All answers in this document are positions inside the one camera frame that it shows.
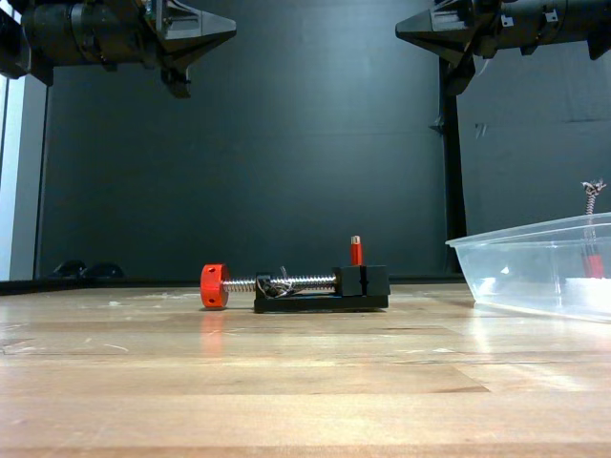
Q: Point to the clear plastic tub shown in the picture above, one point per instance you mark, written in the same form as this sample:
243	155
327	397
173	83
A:
515	281

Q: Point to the black vise with red knob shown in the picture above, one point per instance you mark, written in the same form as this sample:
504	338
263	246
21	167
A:
363	286

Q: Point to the black aluminium frame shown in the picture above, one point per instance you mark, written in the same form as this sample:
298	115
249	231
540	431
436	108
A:
453	191

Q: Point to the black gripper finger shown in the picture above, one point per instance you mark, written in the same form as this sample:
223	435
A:
205	24
183	52
453	51
444	24

